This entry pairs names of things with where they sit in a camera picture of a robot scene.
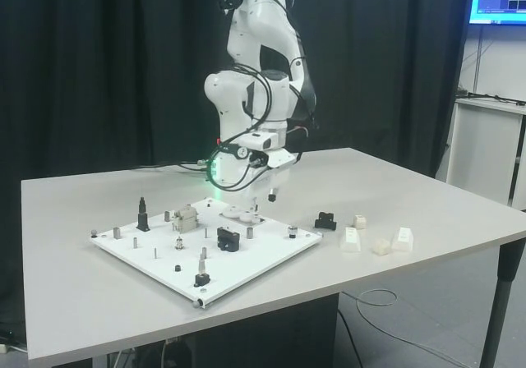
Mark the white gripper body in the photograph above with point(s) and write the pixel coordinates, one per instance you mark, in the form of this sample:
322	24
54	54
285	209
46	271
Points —
269	181

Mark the white small gear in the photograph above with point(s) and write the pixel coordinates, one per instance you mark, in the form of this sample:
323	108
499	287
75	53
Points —
257	221

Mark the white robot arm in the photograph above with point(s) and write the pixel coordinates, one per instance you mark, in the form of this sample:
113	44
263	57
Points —
250	35

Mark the white medium gear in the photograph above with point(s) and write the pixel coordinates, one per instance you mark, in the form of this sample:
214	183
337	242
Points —
245	219

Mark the white large gear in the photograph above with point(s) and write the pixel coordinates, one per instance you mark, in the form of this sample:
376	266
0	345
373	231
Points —
233	212

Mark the flat white mounting plate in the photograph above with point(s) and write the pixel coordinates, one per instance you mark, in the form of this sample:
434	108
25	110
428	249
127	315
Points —
281	158

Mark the black USB plug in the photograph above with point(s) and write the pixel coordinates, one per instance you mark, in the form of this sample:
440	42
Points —
227	240

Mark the metal bolt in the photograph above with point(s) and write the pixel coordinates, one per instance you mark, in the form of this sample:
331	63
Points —
292	231

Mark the white task board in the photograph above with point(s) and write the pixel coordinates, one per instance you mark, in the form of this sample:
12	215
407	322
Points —
246	261

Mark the black D-SUB plug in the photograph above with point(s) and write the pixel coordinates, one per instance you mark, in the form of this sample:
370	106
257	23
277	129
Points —
326	221

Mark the metal BNC plug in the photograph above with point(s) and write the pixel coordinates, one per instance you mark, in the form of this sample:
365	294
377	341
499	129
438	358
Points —
179	243

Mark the metal waterproof plug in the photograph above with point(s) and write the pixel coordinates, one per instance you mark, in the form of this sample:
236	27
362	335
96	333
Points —
201	271

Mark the long white peg holder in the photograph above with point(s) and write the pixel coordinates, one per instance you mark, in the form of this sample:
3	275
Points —
349	240
402	239

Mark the small white cube holder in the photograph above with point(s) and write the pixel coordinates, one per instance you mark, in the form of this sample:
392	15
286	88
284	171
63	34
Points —
359	222
381	247

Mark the tall black Ethernet plug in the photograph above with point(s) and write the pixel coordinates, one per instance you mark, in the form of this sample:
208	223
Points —
142	218

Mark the black controller box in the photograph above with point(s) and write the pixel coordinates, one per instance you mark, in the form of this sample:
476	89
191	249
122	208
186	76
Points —
267	331

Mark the metal square peg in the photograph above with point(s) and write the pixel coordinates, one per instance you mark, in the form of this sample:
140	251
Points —
117	233

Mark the black curtain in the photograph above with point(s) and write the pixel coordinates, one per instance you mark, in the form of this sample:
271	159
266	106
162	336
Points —
102	76

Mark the white cabinet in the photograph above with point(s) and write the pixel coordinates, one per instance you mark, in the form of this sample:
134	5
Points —
481	146

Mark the black table leg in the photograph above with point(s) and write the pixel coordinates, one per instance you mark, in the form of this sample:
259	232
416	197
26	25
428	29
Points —
503	286

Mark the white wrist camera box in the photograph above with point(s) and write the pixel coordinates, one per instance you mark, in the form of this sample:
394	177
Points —
263	141

